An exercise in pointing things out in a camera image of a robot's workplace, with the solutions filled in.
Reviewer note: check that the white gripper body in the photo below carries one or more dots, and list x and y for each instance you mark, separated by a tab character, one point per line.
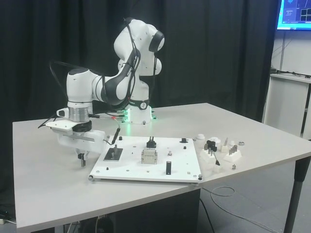
97	142

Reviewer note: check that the white long peg holder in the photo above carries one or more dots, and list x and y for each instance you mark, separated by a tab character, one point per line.
206	157

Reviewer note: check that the white small square holder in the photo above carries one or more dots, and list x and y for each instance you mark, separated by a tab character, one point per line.
224	148

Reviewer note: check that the pointed metal peg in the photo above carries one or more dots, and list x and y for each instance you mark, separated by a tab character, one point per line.
226	142

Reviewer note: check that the metal round peg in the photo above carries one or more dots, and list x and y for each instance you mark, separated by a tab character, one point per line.
231	151

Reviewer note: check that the white stepped peg holder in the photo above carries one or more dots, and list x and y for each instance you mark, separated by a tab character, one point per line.
233	157

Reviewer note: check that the white task board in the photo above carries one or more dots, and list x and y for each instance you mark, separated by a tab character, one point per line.
136	170

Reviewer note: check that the white small gear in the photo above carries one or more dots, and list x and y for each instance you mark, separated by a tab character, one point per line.
200	137

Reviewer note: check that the black D-SUB plug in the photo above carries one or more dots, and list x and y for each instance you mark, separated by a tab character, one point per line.
211	145

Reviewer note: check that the black curtain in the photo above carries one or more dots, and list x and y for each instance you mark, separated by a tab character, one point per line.
48	36

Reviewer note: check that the white large gear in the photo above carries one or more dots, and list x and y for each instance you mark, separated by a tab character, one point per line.
215	140

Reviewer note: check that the white small plug holder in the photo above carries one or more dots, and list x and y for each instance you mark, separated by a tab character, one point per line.
218	169

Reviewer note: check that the small white round cap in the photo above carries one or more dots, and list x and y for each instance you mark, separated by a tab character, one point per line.
232	143

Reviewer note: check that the small metal bolt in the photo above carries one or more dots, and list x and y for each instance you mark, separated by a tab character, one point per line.
234	167

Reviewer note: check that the white cabinet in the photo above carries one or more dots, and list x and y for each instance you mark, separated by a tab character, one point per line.
286	104

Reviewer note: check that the dark grey table leg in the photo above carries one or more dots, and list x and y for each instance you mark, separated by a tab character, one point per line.
297	194

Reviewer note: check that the blue screen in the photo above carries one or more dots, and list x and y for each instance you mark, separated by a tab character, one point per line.
295	14

